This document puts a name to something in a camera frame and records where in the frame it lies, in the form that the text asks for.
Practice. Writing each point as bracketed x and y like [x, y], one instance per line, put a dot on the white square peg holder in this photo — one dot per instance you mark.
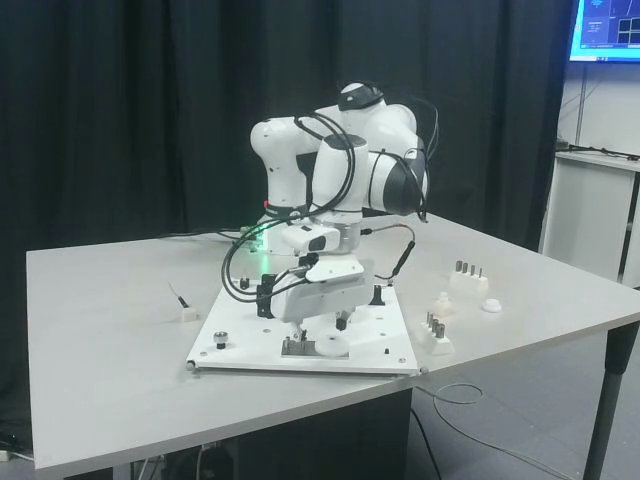
[469, 287]

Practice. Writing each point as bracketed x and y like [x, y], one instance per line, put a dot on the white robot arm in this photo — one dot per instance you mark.
[340, 170]

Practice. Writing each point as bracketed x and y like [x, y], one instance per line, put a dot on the grey table leg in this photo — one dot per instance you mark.
[607, 400]

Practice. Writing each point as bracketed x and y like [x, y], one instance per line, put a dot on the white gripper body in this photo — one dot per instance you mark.
[320, 297]

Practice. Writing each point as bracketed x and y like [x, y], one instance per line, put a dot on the thin black rod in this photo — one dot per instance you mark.
[405, 256]

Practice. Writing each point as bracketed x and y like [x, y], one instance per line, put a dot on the white medium gear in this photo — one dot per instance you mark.
[492, 305]

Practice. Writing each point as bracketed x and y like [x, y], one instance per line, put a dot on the black curtain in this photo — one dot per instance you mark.
[125, 125]

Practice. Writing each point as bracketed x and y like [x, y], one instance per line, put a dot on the white large gear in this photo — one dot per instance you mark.
[332, 346]

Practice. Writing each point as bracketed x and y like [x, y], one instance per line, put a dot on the white cabinet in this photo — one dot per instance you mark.
[590, 215]

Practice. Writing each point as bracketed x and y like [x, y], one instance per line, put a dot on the white task board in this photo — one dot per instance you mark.
[240, 345]

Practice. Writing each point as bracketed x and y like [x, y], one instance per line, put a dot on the blue screen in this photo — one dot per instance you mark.
[607, 30]

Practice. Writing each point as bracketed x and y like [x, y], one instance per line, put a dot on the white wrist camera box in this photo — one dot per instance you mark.
[310, 242]

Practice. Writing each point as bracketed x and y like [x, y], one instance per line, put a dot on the white round peg holder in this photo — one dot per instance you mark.
[435, 345]

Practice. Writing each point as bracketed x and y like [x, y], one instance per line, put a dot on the tiny white holder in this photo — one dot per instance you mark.
[190, 315]

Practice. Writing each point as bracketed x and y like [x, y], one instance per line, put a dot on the white power strip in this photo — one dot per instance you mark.
[5, 456]

